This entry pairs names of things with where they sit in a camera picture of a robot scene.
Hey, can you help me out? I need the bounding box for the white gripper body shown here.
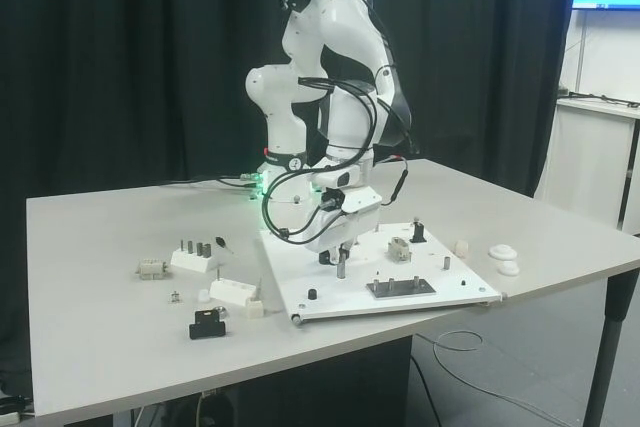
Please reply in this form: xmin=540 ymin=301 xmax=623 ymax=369
xmin=302 ymin=205 xmax=379 ymax=255

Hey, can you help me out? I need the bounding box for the white peg holder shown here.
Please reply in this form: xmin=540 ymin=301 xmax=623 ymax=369
xmin=170 ymin=246 xmax=222 ymax=274
xmin=209 ymin=279 xmax=259 ymax=306

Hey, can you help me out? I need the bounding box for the white task board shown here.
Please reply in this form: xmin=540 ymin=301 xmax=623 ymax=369
xmin=258 ymin=219 xmax=505 ymax=327

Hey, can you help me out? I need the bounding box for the black D-SUB plug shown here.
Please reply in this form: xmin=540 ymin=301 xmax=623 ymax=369
xmin=188 ymin=309 xmax=230 ymax=341

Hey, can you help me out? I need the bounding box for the white large gear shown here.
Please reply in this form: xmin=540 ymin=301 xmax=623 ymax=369
xmin=487 ymin=243 xmax=521 ymax=264

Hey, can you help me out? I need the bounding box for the beige waterproof plug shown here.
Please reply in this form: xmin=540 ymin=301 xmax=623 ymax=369
xmin=135 ymin=257 xmax=167 ymax=279

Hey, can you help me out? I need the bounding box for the white cabinet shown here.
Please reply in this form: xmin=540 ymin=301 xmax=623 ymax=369
xmin=542 ymin=94 xmax=640 ymax=238

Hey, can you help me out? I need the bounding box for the black table leg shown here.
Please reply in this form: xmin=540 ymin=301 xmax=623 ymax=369
xmin=587 ymin=274 xmax=629 ymax=427

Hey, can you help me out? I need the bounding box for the black curtain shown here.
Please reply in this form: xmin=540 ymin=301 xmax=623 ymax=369
xmin=0 ymin=0 xmax=584 ymax=393

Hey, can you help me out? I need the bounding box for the power strip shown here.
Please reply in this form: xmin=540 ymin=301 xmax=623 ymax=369
xmin=0 ymin=396 xmax=27 ymax=424

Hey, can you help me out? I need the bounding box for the black looped cable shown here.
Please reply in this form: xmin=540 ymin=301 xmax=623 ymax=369
xmin=259 ymin=166 xmax=352 ymax=244

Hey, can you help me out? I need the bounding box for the black base cable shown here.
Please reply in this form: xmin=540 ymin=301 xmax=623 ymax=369
xmin=164 ymin=172 xmax=261 ymax=189

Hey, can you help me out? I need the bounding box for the grey floor cable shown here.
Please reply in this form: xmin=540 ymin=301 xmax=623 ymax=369
xmin=413 ymin=329 xmax=501 ymax=427

